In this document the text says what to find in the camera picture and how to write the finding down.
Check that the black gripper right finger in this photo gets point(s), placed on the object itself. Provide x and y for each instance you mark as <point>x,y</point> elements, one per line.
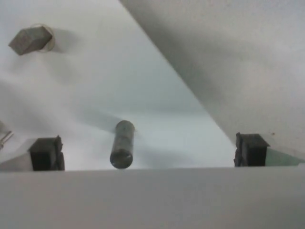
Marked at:
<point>252,152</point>

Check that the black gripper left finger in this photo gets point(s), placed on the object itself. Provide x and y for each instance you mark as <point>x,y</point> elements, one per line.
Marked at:
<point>45,156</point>

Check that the thin metal round peg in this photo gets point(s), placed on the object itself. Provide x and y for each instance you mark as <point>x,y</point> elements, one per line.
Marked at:
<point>4,138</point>

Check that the white peg holder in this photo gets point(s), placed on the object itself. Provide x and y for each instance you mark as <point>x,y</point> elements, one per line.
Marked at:
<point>100,95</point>

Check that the metal square peg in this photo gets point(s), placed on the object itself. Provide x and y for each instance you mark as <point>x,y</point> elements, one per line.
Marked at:
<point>29,40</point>

